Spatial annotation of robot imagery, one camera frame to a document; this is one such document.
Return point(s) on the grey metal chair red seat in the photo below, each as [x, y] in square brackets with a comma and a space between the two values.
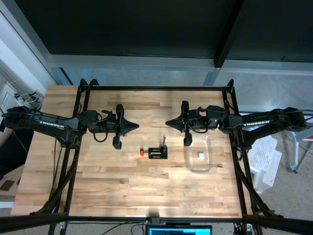
[295, 151]

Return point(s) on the clear plastic tub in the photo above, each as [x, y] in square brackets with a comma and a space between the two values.
[195, 164]

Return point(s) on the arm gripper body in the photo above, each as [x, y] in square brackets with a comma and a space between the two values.
[110, 126]
[195, 122]

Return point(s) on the black vise with orange knob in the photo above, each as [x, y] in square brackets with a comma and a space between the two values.
[157, 153]

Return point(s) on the small black camera box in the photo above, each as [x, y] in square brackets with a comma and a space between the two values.
[154, 220]

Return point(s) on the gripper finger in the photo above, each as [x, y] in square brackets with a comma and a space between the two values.
[177, 121]
[127, 129]
[177, 127]
[128, 123]

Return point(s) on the small silver frame bracket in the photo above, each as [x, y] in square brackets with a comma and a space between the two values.
[249, 227]
[62, 224]

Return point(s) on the slim dark grey connector stick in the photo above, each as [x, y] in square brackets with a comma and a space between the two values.
[164, 142]

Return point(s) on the large black floor object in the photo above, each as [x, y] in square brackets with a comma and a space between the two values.
[12, 151]

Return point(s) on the black metal table frame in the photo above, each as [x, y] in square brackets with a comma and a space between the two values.
[156, 88]

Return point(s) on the small white block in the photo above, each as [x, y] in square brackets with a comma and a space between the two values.
[201, 155]

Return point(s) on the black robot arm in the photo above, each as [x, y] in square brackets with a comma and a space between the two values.
[49, 122]
[254, 122]

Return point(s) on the black upright post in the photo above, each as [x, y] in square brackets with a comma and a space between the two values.
[225, 44]

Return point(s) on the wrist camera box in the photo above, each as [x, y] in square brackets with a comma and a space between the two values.
[90, 116]
[215, 110]

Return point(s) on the white plastic step stool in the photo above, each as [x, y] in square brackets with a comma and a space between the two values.
[264, 166]

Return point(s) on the laptop with blue screen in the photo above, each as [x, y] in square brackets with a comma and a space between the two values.
[178, 231]

